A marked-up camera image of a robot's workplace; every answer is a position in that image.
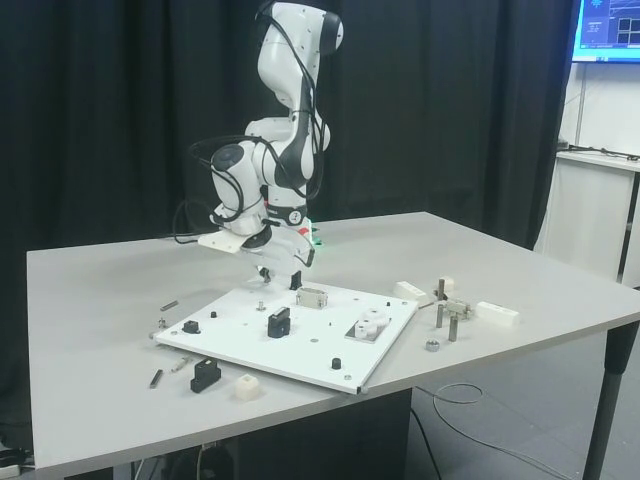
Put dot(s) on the dark metal square peg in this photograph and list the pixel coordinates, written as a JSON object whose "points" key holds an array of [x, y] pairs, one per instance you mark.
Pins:
{"points": [[156, 378]]}

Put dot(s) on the black curtain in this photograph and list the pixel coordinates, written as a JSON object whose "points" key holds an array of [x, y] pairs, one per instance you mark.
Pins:
{"points": [[125, 100]]}

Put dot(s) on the white cabinet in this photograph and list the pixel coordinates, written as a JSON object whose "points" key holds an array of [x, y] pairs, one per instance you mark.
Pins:
{"points": [[590, 215]]}

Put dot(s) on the black plug block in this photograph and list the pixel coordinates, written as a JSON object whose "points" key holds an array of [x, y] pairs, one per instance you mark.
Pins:
{"points": [[279, 322]]}

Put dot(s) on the black D-SUB plug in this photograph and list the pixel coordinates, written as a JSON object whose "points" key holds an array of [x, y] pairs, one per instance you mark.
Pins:
{"points": [[205, 376]]}

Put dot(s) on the white power strip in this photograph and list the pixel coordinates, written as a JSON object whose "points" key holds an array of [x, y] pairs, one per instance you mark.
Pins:
{"points": [[15, 462]]}

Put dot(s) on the white long holder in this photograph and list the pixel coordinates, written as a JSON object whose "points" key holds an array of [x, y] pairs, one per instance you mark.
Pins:
{"points": [[498, 312], [409, 290]]}

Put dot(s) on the metal round peg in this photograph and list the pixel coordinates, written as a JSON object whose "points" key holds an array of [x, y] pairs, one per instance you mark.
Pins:
{"points": [[452, 330], [438, 316], [169, 304]]}

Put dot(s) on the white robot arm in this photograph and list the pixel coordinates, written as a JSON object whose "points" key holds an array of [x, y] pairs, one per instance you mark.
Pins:
{"points": [[292, 100]]}

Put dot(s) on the blue screen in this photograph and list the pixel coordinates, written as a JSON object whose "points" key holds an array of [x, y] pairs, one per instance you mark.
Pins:
{"points": [[607, 30]]}

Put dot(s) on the metal bolt nut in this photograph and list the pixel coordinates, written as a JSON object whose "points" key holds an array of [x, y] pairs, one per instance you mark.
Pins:
{"points": [[432, 345]]}

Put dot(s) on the white small holder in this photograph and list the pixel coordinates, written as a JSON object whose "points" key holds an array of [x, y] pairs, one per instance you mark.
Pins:
{"points": [[448, 283]]}

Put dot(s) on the white task board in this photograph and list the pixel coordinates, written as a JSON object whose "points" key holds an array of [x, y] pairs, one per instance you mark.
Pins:
{"points": [[300, 345]]}

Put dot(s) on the white medium gear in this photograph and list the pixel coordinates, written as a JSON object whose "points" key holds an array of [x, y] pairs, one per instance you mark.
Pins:
{"points": [[364, 328]]}

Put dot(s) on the metal BNC plug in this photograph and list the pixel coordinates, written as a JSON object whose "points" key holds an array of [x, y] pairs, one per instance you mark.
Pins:
{"points": [[181, 365]]}

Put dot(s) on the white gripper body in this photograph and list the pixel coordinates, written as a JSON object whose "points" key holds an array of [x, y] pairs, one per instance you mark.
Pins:
{"points": [[277, 257]]}

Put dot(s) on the black table leg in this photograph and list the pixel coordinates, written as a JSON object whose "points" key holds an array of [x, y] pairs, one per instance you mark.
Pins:
{"points": [[607, 400]]}

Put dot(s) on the white large gear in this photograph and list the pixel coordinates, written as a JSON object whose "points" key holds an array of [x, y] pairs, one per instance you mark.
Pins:
{"points": [[373, 316]]}

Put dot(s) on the white cube holder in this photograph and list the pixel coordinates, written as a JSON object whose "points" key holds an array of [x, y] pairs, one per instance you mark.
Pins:
{"points": [[247, 387]]}

